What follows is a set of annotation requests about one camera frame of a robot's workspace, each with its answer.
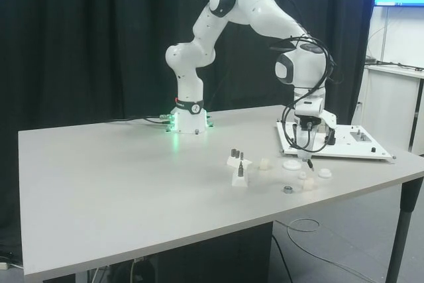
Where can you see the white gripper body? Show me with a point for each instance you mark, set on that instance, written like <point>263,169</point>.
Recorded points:
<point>305,142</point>

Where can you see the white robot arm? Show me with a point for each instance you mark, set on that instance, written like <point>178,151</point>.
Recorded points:
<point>192,64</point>

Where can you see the white USB plug holder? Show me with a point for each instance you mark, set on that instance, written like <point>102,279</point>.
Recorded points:
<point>309,185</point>

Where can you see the tall black plug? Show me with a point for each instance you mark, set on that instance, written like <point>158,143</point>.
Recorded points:
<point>330,138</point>

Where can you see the white large gear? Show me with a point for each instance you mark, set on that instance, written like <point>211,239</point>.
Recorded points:
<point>291,165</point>

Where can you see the white medium gear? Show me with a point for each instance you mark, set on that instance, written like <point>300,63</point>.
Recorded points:
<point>324,174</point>

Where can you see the small white cube holder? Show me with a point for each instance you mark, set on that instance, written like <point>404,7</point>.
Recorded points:
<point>263,164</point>

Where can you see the white task board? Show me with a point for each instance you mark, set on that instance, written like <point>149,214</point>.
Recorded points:
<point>354,152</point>

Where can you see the metal hex nut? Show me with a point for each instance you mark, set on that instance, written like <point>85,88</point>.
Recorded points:
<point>287,189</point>

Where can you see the tall metal peg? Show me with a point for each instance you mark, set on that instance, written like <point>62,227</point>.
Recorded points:
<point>240,168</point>

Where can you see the narrow white peg holder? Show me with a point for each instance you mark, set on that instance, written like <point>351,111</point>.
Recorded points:
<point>240,180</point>

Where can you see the wide white peg holder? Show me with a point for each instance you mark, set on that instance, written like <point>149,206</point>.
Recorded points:
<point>232,161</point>

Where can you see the white cabinet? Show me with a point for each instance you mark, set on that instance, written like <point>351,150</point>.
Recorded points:
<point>387,107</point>

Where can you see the dark grey table leg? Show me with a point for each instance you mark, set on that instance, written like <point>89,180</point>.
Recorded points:
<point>405,223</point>

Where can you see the black curtain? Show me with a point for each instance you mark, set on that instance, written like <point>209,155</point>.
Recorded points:
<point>83,47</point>

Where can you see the white power strip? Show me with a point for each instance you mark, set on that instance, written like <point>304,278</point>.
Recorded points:
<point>3,265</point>

